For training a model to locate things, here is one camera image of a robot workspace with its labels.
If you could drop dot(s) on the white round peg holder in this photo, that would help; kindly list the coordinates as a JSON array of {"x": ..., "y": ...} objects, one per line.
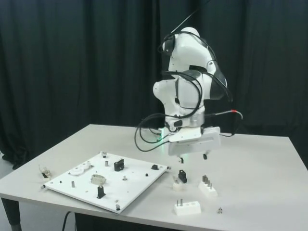
[{"x": 187, "y": 207}]

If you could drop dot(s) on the small white plug holder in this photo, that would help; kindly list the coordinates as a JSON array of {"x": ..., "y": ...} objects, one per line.
[{"x": 178, "y": 187}]

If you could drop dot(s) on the white square peg holder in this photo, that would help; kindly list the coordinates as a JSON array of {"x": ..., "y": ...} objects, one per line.
[{"x": 207, "y": 190}]

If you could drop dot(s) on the white task board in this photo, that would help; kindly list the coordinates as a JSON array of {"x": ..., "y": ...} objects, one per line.
[{"x": 134, "y": 185}]

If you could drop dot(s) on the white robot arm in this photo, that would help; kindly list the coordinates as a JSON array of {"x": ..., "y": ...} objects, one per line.
[{"x": 185, "y": 96}]

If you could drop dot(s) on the metal bolt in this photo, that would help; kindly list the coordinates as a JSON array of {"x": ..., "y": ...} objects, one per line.
[{"x": 219, "y": 210}]

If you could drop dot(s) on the large metal square peg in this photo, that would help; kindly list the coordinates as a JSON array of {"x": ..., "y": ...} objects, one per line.
[{"x": 205, "y": 179}]

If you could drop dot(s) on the beige waterproof plug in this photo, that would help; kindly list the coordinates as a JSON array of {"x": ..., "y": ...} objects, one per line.
[{"x": 45, "y": 172}]

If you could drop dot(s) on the metal round peg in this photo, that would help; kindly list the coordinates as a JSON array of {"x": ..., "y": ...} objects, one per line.
[
  {"x": 182, "y": 201},
  {"x": 177, "y": 202}
]

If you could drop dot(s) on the white small gear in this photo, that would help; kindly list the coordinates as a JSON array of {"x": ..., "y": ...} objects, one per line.
[{"x": 88, "y": 164}]

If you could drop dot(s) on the white medium gear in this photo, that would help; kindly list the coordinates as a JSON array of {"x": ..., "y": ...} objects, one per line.
[{"x": 84, "y": 167}]

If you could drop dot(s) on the white large gear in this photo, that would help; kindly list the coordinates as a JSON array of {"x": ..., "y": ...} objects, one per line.
[{"x": 76, "y": 172}]

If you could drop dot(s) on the black curtain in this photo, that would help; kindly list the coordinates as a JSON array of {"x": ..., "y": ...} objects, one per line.
[{"x": 72, "y": 60}]

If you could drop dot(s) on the grey USB plug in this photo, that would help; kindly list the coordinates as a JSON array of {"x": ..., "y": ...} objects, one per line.
[{"x": 175, "y": 180}]

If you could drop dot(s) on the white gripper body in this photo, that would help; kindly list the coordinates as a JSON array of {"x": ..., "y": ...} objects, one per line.
[{"x": 195, "y": 145}]

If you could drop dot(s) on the metal BNC plug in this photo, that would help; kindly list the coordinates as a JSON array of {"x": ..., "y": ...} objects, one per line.
[{"x": 104, "y": 154}]

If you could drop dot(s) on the black D-SUB plug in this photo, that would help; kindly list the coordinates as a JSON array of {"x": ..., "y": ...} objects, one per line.
[{"x": 182, "y": 175}]

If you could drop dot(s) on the black table leg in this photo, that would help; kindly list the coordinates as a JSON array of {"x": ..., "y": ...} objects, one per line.
[{"x": 10, "y": 214}]

